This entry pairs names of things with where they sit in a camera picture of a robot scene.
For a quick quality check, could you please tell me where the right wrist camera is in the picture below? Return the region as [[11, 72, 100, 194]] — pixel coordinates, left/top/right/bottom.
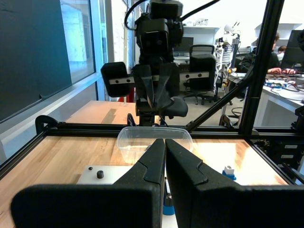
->
[[135, 18, 171, 56]]

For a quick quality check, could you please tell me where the large blue socket block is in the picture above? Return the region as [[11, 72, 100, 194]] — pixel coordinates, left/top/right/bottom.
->
[[162, 178, 177, 216]]

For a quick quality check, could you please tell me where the glass window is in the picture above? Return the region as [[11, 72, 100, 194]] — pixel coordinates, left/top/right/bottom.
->
[[59, 0, 106, 84]]

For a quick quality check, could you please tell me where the person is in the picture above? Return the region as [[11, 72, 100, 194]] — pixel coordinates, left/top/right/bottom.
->
[[277, 45, 287, 61], [247, 32, 297, 75]]

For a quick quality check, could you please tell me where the small blue socket block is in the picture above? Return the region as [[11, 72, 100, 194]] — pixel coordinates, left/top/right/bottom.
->
[[222, 165, 237, 181]]

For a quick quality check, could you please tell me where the white desk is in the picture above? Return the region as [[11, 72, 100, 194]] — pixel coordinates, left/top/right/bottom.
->
[[258, 73, 304, 129]]

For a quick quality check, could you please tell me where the black computer monitor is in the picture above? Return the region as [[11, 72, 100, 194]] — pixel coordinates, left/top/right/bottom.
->
[[281, 29, 304, 69]]

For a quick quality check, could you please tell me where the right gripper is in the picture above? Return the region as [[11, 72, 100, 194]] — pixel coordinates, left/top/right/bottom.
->
[[101, 53, 216, 112]]

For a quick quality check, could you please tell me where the white task board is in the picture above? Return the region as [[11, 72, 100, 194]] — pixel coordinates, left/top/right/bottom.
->
[[76, 163, 240, 228]]

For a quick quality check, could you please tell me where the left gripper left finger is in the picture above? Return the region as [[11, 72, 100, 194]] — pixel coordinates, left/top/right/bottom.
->
[[10, 139, 166, 228]]

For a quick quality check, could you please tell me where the black frame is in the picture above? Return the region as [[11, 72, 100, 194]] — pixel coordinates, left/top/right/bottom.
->
[[0, 0, 304, 188]]

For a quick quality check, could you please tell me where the clear plastic container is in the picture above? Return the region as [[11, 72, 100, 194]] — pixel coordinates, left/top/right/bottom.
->
[[116, 126, 194, 164]]

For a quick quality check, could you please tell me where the black office chair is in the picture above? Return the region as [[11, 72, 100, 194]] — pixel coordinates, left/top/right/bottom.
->
[[182, 44, 223, 105], [163, 96, 189, 119]]

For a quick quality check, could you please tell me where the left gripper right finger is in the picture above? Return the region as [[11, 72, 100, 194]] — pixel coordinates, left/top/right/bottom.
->
[[165, 139, 304, 228]]

